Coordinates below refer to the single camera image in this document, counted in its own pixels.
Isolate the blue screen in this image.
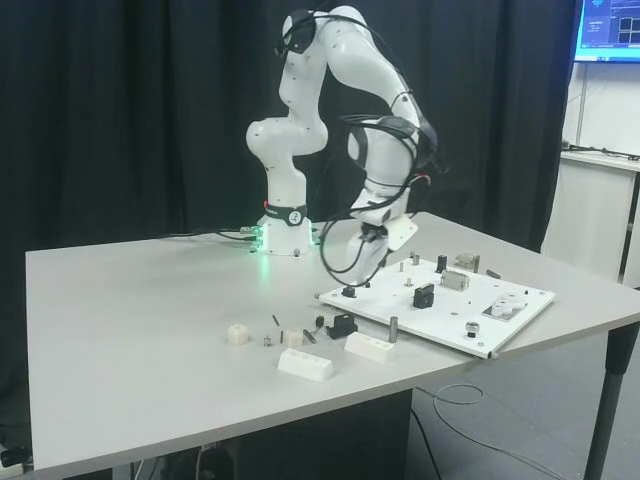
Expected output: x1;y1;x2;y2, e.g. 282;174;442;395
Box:
573;0;640;64

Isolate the white cabinet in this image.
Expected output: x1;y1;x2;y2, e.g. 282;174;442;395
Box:
542;147;640;290

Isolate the long white peg holder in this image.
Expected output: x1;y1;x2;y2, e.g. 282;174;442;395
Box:
344;333;400;363
277;348;335;385

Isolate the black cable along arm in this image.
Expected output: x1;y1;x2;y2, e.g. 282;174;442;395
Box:
273;7;442;177

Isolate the white task board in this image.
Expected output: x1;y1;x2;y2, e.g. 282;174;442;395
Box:
314;255;557;361

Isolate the black cable on table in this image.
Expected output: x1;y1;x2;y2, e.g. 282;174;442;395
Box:
167;226;262;242

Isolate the black curtain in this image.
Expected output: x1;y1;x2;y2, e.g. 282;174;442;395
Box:
0;0;587;281

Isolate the black table leg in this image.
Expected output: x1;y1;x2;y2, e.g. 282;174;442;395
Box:
583;327;632;480

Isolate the black cable loop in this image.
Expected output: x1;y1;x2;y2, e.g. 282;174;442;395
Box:
318;202;389;282

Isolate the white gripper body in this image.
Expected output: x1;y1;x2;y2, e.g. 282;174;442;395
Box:
345;232;390;285

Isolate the black D-SUB plug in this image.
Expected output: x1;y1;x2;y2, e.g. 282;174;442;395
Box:
325;313;360;340

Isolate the grey floor cable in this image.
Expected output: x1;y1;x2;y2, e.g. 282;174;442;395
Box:
430;383;489;480

